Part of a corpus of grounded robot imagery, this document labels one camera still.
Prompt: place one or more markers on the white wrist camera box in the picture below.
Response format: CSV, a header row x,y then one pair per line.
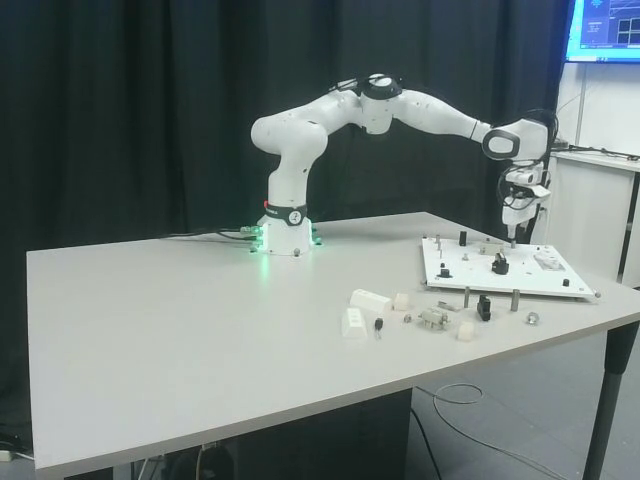
x,y
520,178

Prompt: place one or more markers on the white cabinet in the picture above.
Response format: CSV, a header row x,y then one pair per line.
x,y
600,210

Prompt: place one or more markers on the thin metal peg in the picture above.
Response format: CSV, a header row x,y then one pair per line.
x,y
465,297

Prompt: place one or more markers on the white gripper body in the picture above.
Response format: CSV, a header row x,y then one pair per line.
x,y
515,210

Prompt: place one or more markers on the white small cube holder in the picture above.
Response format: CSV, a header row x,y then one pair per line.
x,y
402,302
465,332

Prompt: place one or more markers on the black upright plug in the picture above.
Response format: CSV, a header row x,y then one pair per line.
x,y
463,238

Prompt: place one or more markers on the metal nut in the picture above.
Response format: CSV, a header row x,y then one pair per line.
x,y
532,318

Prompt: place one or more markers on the white peg holder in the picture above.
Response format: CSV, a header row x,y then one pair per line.
x,y
370,300
354,325

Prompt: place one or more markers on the black USB plug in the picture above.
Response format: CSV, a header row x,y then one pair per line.
x,y
380,325

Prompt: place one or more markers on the black curtain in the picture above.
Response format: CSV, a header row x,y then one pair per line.
x,y
150,100

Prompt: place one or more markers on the black table leg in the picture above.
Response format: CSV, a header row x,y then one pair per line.
x,y
607,380

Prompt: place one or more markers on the black cabinet under table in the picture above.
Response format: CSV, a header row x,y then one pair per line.
x,y
300,440

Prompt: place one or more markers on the large metal round peg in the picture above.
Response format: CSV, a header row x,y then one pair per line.
x,y
514,300

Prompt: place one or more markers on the white task board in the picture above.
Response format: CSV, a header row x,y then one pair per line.
x,y
525,281

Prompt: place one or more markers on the white small gear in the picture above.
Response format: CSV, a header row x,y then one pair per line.
x,y
553,263

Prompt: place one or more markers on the black D-SUB plug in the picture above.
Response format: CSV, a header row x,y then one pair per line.
x,y
500,265
484,306

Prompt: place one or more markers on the white power strip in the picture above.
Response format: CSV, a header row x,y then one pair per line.
x,y
6,455

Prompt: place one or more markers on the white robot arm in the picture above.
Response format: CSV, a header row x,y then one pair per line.
x,y
290,135

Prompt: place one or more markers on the blue screen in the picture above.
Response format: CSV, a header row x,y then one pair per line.
x,y
605,30

